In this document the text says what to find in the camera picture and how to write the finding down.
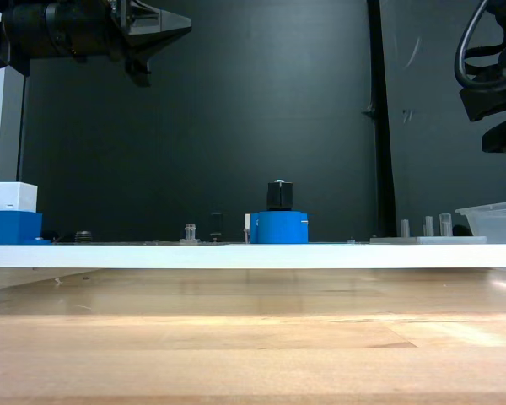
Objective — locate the clear plastic tub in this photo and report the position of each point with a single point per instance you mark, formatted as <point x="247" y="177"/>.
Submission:
<point x="493" y="223"/>

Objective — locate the thick metal peg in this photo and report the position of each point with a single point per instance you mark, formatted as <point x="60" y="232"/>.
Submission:
<point x="445" y="223"/>

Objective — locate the medium metal peg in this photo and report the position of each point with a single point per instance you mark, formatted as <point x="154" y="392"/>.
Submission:
<point x="428" y="225"/>

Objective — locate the grey metal peg plate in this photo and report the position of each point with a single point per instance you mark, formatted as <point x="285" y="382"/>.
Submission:
<point x="447" y="240"/>

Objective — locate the thin metal peg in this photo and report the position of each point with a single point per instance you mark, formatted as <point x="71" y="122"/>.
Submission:
<point x="405" y="228"/>

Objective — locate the black upright connector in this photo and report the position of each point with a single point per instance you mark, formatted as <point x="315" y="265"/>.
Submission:
<point x="216" y="221"/>

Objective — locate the small silver connector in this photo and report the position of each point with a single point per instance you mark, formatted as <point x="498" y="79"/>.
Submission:
<point x="190" y="234"/>

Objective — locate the black knurled nut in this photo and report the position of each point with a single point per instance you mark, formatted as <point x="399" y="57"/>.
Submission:
<point x="83" y="237"/>

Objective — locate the white cube block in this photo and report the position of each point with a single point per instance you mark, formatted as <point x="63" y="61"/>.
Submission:
<point x="12" y="196"/>

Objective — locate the white task board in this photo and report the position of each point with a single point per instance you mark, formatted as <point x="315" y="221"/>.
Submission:
<point x="152" y="255"/>

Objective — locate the white connector block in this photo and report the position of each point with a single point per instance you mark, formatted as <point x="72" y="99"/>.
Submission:
<point x="247" y="223"/>

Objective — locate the blue rectangular holder block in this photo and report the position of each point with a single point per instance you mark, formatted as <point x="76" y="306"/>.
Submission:
<point x="8" y="228"/>

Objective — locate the blue connector holder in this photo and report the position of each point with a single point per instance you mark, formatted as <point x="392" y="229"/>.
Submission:
<point x="280" y="228"/>

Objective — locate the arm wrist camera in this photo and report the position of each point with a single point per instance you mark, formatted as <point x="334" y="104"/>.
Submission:
<point x="493" y="101"/>

